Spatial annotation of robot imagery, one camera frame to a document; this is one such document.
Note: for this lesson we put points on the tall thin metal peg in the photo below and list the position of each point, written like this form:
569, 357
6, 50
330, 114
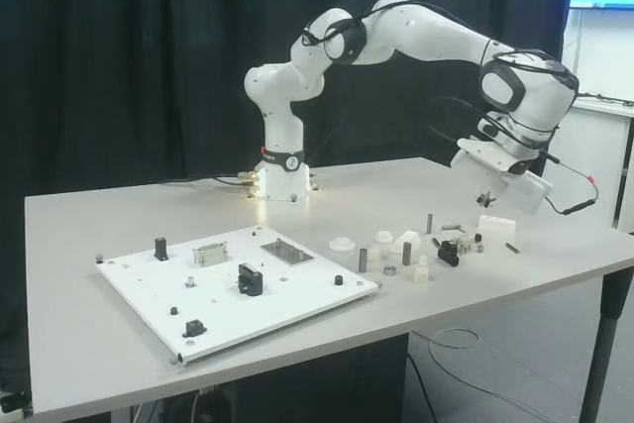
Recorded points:
429, 224

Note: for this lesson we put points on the metal square peg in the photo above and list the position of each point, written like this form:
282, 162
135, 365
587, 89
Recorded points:
407, 252

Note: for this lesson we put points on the white task board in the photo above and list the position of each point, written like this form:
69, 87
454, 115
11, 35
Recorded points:
277, 304

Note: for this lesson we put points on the black curtains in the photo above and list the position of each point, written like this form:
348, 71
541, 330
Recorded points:
99, 46

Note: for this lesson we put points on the small white holder block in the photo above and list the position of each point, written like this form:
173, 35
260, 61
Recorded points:
377, 251

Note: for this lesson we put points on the black D-SUB plug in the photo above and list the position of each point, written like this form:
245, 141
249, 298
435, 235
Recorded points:
448, 251

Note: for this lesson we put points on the black box under table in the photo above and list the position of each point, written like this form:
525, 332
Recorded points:
322, 383

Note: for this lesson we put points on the metal bolt nut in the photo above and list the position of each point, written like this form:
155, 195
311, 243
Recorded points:
390, 270

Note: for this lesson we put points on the white large gear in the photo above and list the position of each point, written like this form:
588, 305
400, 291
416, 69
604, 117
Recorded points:
342, 243

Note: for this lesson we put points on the metal BNC plug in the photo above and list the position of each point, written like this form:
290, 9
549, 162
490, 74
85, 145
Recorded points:
479, 241

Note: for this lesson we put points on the small metal pin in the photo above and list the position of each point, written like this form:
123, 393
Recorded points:
450, 226

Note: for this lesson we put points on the white house-shaped holder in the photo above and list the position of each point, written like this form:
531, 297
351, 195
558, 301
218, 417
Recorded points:
406, 240

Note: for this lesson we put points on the short dark pin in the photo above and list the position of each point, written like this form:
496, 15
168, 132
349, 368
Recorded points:
511, 247

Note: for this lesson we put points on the white cabinet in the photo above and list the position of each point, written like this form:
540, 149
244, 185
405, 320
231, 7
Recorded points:
594, 145

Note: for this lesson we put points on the large white holder block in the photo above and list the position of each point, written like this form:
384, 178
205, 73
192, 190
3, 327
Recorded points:
496, 224

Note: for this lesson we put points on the grey table leg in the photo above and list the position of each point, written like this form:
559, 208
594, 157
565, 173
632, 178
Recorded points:
606, 344

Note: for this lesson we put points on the clear Ethernet plug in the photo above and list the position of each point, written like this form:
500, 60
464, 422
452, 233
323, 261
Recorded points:
464, 242

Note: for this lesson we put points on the metal round peg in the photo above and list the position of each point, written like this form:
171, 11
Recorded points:
362, 260

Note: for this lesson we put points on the white medium gear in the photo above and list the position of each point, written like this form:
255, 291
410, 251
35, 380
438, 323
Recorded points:
383, 237

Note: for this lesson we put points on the white holder with small gear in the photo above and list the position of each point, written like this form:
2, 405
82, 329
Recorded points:
420, 272

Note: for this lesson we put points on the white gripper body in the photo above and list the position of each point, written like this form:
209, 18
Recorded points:
530, 192

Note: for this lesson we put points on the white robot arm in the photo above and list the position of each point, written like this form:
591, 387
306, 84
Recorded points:
421, 31

